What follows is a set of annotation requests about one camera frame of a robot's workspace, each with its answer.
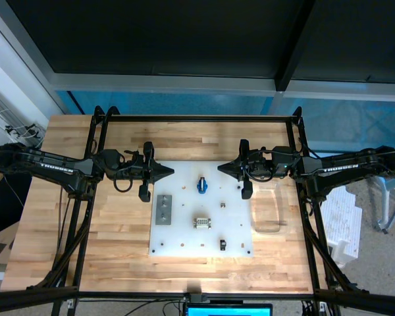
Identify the beige HAN10E connector plug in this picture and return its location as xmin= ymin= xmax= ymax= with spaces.
xmin=193 ymin=216 xmax=213 ymax=230

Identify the white cable bundle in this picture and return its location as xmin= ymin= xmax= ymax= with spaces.
xmin=5 ymin=123 xmax=44 ymax=139

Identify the grey metal stand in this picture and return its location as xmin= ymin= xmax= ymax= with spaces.
xmin=368 ymin=164 xmax=395 ymax=235

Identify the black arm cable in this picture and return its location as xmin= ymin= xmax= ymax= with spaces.
xmin=113 ymin=171 xmax=134 ymax=194

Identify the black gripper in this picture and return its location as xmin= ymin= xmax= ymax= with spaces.
xmin=121 ymin=141 xmax=174 ymax=202
xmin=217 ymin=140 xmax=273 ymax=201

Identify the black table level camera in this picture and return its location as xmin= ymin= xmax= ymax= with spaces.
xmin=183 ymin=288 xmax=207 ymax=303

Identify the black wall column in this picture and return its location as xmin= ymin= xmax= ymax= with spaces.
xmin=275 ymin=0 xmax=317 ymax=92

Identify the white foam block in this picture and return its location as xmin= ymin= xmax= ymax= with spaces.
xmin=319 ymin=184 xmax=363 ymax=269

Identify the black metal frame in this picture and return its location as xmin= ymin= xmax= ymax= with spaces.
xmin=0 ymin=105 xmax=395 ymax=316

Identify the blue laptop screen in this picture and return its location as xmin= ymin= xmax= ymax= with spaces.
xmin=184 ymin=303 xmax=273 ymax=316

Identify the white task board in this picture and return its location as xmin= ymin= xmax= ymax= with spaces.
xmin=149 ymin=160 xmax=254 ymax=257

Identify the grey metal plate with pegs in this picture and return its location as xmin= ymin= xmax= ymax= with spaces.
xmin=155 ymin=194 xmax=172 ymax=225

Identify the clear plastic tub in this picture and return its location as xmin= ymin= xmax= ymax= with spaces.
xmin=251 ymin=184 xmax=289 ymax=236

